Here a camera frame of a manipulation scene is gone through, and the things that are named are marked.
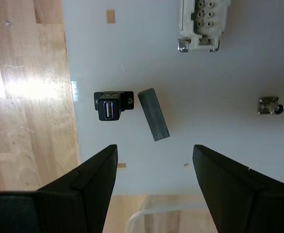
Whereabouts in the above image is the black socket block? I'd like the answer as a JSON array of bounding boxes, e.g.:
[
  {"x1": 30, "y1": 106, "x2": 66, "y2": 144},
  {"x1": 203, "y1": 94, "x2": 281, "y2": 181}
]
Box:
[{"x1": 94, "y1": 91, "x2": 135, "y2": 122}]

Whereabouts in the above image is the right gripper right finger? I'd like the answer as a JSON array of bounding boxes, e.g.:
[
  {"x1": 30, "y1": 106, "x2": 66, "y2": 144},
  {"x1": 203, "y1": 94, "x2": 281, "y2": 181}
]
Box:
[{"x1": 192, "y1": 144, "x2": 284, "y2": 233}]

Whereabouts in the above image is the grey steel bar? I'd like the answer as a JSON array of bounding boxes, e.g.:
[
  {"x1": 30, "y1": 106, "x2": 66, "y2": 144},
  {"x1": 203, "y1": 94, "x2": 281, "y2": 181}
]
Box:
[{"x1": 137, "y1": 87, "x2": 170, "y2": 142}]

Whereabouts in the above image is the threaded steel stud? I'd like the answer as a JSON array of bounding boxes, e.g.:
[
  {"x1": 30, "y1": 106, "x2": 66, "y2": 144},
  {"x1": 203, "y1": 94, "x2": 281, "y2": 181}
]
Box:
[{"x1": 257, "y1": 96, "x2": 284, "y2": 115}]

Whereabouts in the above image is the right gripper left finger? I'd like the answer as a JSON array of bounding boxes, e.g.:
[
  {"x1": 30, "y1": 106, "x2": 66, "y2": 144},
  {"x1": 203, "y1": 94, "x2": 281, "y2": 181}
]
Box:
[{"x1": 0, "y1": 144, "x2": 119, "y2": 233}]

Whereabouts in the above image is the white task board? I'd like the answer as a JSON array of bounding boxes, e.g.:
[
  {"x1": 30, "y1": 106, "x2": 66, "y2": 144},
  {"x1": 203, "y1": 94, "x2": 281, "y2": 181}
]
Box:
[{"x1": 61, "y1": 0, "x2": 284, "y2": 196}]

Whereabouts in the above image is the beige many-pin connector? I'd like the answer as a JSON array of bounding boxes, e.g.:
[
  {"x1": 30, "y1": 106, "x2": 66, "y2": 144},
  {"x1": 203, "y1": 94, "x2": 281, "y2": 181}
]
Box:
[{"x1": 177, "y1": 0, "x2": 231, "y2": 53}]

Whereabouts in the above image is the clear plastic container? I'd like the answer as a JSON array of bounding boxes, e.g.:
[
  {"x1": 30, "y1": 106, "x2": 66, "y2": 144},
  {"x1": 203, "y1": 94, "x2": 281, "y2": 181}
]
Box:
[{"x1": 126, "y1": 209, "x2": 205, "y2": 233}]

